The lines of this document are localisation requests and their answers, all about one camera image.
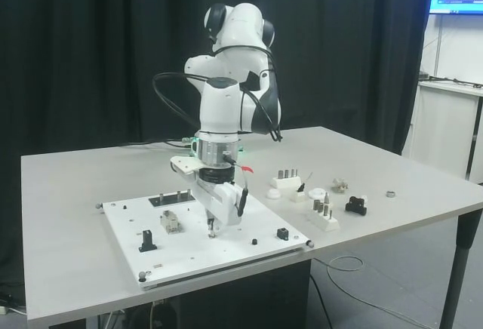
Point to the small white plug holder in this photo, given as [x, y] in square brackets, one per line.
[297, 197]

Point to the medium metal square peg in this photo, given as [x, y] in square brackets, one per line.
[321, 207]

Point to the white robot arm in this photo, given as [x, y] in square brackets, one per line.
[234, 42]

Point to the small white camera box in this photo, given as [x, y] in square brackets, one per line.
[193, 146]

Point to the dark grey table leg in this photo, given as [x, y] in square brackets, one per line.
[458, 268]

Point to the metal BNC plug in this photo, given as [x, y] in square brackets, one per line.
[211, 234]

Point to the white task board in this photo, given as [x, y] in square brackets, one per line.
[181, 253]

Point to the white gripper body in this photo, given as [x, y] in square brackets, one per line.
[222, 204]

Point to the white flat camera plate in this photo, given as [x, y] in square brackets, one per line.
[185, 165]

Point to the large metal square peg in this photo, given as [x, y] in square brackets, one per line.
[315, 205]

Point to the black curtain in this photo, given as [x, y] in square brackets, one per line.
[94, 61]

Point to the white round peg holder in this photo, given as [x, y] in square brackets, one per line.
[285, 183]

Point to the white small gear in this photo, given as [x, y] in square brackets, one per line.
[363, 197]

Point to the white large gear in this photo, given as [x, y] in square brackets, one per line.
[316, 194]

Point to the white square peg holder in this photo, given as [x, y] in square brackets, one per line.
[324, 224]

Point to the small metal square peg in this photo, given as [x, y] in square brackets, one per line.
[327, 204]

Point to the white medium gear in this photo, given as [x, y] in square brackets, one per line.
[272, 194]

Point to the black D-SUB plug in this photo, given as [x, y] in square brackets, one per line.
[356, 205]

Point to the metal nut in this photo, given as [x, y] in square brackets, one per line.
[390, 194]

